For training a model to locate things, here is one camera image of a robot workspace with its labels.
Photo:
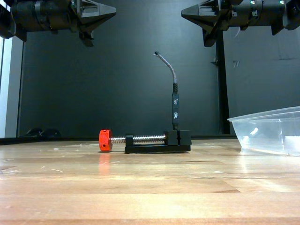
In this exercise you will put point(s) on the clear plastic tub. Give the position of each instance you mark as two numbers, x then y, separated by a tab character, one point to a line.
269	140

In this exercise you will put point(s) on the black clamp with orange knob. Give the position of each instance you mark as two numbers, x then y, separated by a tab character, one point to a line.
154	147

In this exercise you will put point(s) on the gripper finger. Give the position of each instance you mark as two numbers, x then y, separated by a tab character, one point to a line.
103	11
96	23
194	11
202	23

